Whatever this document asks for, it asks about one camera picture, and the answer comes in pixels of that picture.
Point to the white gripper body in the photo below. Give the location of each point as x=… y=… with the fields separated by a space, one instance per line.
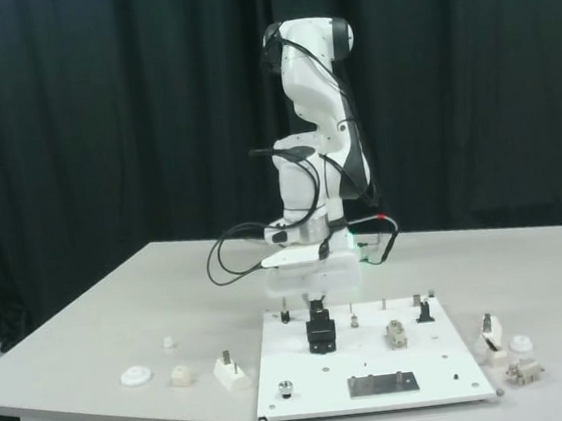
x=313 y=277

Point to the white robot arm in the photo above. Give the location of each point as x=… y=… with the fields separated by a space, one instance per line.
x=308 y=87

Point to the metal square peg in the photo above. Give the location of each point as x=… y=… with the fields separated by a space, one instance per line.
x=226 y=357

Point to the white peg holder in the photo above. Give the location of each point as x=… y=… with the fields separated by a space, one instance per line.
x=492 y=331
x=232 y=379

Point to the white task board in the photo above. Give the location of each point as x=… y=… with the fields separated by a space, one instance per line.
x=329 y=381

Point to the metal BNC plug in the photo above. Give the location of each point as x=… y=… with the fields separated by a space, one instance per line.
x=285 y=388

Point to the small white cube holder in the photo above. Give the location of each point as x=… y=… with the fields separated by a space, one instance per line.
x=182 y=376

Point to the white holder with black plug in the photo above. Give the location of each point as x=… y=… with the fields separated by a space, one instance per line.
x=492 y=355

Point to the white large gear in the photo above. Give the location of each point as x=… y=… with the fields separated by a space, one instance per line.
x=136 y=377

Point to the white medium gear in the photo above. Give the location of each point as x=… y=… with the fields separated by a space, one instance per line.
x=521 y=345

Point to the beige waterproof plug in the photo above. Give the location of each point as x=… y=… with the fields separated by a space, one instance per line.
x=524 y=367

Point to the black curtain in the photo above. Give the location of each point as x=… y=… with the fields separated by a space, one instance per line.
x=100 y=114

